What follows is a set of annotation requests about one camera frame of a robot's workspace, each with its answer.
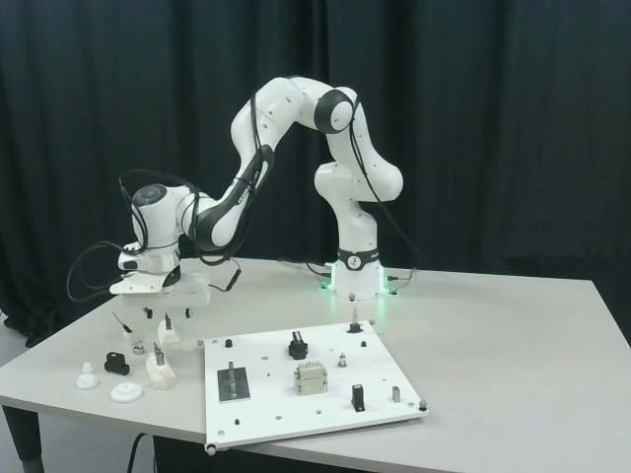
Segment black table leg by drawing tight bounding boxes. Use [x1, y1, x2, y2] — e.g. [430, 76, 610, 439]
[0, 403, 39, 473]

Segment black D-SUB plug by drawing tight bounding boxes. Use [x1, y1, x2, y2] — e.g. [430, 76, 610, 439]
[103, 350, 131, 377]

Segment white large gear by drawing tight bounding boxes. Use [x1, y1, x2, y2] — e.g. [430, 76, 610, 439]
[109, 382, 145, 407]

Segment thin black rod on wire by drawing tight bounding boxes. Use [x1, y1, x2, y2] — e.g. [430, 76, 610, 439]
[196, 250, 244, 295]

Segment flat white mounting plate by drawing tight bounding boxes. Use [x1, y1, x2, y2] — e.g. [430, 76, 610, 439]
[108, 273, 172, 298]

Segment white round peg holder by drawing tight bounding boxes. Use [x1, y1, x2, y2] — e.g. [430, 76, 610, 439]
[144, 350, 173, 379]

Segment beige waterproof plug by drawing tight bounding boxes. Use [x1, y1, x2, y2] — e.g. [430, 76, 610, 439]
[294, 363, 322, 397]

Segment black curtain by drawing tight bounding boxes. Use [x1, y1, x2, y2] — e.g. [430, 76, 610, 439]
[0, 0, 631, 349]

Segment white task board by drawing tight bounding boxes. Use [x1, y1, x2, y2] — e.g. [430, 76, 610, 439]
[201, 319, 430, 440]

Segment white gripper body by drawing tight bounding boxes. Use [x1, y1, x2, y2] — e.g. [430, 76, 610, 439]
[120, 272, 214, 310]

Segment black cable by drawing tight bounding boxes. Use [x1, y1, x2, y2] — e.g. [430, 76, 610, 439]
[116, 86, 425, 277]
[129, 432, 155, 473]
[303, 260, 337, 286]
[66, 239, 130, 303]

